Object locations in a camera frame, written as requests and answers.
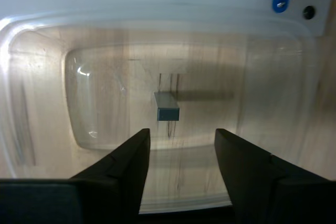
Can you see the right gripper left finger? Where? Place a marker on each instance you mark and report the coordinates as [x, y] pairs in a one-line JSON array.
[[115, 182]]

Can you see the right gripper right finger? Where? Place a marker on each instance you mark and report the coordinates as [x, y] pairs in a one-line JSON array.
[[257, 182]]

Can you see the small grey metal bar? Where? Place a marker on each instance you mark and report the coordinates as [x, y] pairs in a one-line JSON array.
[[168, 113]]

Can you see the clear plastic tub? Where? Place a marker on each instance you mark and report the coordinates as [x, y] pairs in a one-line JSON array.
[[39, 90]]

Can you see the black board screw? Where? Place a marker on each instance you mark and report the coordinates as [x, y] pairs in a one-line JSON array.
[[309, 12]]

